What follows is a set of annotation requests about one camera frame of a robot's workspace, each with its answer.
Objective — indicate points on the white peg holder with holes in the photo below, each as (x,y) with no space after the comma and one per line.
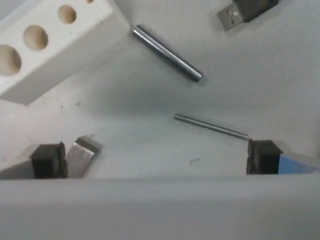
(62,50)

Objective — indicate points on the thin metal round peg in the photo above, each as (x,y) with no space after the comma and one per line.
(210,126)

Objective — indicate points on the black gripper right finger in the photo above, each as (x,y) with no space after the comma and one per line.
(262,160)

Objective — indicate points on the metal square peg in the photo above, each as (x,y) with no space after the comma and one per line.
(81,156)

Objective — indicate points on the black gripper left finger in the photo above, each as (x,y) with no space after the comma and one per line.
(47,162)

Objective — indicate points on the thick metal round peg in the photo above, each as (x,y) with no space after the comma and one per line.
(167,53)

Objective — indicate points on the black USB plug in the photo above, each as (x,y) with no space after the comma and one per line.
(240,15)

